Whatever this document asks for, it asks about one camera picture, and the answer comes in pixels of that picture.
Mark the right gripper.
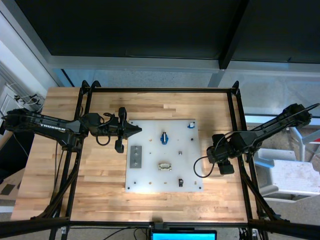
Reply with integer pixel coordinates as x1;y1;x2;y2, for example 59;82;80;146
206;133;235;165

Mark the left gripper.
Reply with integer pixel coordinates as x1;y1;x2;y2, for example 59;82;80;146
114;107;143;154

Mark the grey metal plate fitting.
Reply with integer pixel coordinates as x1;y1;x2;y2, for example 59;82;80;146
129;145;144;169

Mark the large blue socket block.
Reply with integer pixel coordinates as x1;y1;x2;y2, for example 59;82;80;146
158;131;171;146

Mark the beige many-pin connector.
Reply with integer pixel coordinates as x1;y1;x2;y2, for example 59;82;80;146
157;162;174;173

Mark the white task board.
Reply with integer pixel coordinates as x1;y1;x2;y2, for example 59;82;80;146
124;119;205;193

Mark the white step stool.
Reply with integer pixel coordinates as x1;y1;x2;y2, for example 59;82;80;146
254;148;320;204

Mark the blue screen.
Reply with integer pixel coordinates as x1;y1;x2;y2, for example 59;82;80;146
149;229;218;240

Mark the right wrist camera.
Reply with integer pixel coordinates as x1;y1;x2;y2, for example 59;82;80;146
217;161;235;176

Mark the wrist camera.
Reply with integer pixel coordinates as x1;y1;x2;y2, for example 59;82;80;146
217;161;235;176
97;122;119;138

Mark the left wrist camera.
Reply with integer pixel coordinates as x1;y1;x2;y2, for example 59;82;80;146
97;122;119;138

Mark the black right camera cable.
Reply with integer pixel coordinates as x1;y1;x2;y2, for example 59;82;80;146
193;132;227;179

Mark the black camera cable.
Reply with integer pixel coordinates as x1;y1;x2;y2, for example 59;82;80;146
193;132;227;179
95;112;114;147

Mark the black left camera cable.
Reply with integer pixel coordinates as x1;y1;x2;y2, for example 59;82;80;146
95;112;114;147

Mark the black frame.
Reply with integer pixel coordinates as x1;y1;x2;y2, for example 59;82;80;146
0;79;320;240

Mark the small black camera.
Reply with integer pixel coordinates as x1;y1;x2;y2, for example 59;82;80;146
149;219;167;230

